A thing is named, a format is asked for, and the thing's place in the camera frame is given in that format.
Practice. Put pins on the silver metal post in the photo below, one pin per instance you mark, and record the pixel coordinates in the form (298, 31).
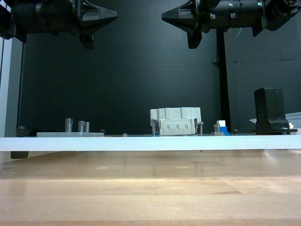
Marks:
(87, 127)
(81, 127)
(68, 124)

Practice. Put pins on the grey metal plate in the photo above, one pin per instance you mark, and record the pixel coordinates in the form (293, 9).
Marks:
(70, 134)

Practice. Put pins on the grey connector socket base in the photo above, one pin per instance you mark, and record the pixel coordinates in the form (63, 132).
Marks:
(176, 127)

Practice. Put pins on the black board foot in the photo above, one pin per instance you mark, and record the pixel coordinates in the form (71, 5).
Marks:
(19, 154)

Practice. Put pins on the white task board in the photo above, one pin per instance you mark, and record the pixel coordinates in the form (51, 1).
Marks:
(150, 143)

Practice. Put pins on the small blue white connector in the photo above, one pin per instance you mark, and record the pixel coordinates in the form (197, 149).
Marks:
(223, 130)

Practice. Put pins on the black connector housing block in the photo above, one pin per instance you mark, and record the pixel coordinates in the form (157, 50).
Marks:
(268, 110)

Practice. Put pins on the small silver connector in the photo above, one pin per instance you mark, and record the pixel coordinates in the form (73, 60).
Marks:
(215, 128)

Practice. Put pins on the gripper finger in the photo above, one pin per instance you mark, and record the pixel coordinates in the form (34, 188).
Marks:
(103, 14)
(188, 27)
(181, 15)
(94, 26)

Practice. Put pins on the ribbed black board screw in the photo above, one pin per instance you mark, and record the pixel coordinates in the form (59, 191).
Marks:
(20, 131)

